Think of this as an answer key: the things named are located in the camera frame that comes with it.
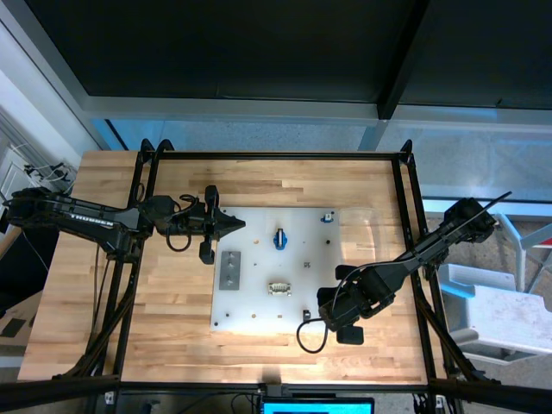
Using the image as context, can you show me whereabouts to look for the grey metal plate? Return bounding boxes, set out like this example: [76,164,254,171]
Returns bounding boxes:
[219,249,242,292]

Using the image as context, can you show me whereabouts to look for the white taskboard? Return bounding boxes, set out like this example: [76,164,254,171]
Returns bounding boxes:
[209,206,344,335]

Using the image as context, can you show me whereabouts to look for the black metal frame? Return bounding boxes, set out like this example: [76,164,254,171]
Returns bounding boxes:
[0,137,552,414]

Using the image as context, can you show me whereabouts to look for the white metal stool frame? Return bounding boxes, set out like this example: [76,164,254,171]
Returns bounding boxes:
[494,210,552,295]

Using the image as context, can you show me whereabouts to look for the black upright pillar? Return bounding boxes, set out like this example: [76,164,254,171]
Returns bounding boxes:
[376,0,433,122]

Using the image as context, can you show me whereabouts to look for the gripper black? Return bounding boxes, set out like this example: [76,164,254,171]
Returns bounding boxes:
[173,185,247,266]
[317,264,368,347]

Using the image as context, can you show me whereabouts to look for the white plastic cart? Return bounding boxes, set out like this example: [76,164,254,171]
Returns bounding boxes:
[438,261,552,366]

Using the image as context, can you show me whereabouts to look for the beige connector housing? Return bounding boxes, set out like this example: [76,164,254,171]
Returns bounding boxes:
[267,281,294,298]

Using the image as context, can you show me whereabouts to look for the blue lit screen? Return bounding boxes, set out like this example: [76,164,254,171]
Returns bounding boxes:
[260,397,376,414]

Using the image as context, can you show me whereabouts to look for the clear plastic container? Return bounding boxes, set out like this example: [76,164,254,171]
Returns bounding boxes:
[337,205,385,267]

